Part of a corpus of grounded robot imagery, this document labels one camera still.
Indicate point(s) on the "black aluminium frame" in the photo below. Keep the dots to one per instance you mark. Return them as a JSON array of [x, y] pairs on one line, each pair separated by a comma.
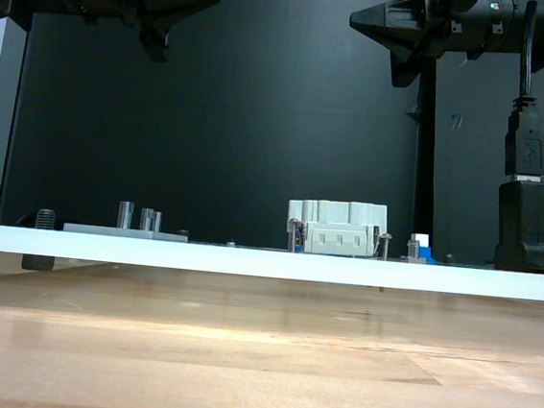
[[423, 156]]

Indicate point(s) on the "black USB socket housing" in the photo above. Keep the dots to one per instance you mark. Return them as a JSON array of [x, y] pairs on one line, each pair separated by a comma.
[[525, 223]]

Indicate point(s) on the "grey plate with posts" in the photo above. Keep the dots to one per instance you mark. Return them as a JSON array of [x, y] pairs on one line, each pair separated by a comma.
[[105, 230]]

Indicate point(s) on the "blue connector mount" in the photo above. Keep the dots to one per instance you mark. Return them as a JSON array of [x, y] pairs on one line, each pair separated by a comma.
[[300, 243]]

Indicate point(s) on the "beige connector housing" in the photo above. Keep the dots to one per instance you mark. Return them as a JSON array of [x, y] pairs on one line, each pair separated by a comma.
[[336, 239]]

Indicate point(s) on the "white taskboard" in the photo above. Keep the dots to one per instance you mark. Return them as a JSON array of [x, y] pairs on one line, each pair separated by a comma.
[[247, 262]]

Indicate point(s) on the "small blue white connector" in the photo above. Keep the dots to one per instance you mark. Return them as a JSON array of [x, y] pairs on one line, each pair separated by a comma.
[[425, 253]]

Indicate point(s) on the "silver pan head screw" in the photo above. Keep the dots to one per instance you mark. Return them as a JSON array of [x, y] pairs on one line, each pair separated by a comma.
[[385, 246]]

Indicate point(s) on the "black threaded foot screw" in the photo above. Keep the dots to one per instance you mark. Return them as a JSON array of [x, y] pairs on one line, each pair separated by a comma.
[[45, 220]]

